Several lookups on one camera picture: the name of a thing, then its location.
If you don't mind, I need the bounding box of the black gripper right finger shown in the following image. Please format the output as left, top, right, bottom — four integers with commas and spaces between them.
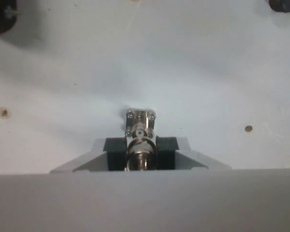
156, 136, 232, 171

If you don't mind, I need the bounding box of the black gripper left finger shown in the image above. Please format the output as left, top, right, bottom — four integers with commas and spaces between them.
49, 137, 128, 174

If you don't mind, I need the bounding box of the metal BNC plug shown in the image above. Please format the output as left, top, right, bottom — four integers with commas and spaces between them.
125, 137, 158, 171

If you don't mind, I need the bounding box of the white task board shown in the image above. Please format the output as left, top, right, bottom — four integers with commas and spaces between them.
0, 0, 290, 175

